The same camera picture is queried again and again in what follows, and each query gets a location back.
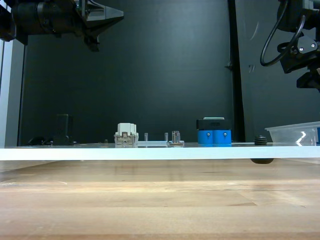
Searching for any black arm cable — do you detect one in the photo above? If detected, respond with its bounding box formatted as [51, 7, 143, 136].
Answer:
[259, 0, 307, 67]

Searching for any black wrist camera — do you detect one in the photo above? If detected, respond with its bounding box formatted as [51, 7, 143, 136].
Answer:
[277, 35, 320, 74]

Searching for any beige connector housing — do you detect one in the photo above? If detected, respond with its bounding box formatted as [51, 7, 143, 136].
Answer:
[113, 122, 140, 149]

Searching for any small metal connector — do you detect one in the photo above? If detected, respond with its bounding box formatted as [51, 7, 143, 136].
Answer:
[166, 129, 186, 148]

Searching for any black rj45 connector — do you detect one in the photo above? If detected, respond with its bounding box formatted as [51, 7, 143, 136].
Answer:
[195, 116, 233, 132]

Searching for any clear plastic tub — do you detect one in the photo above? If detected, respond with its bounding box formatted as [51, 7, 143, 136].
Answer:
[264, 120, 320, 147]

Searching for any black upright socket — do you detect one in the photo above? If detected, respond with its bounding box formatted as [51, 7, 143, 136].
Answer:
[53, 113, 75, 146]

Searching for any white mounting board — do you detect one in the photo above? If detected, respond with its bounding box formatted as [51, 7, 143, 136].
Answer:
[0, 142, 320, 162]

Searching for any blue connector mount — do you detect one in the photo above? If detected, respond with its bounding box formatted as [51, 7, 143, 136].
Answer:
[197, 128, 233, 146]

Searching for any black thumb screw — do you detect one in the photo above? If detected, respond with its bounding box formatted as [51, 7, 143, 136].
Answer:
[250, 134, 274, 165]

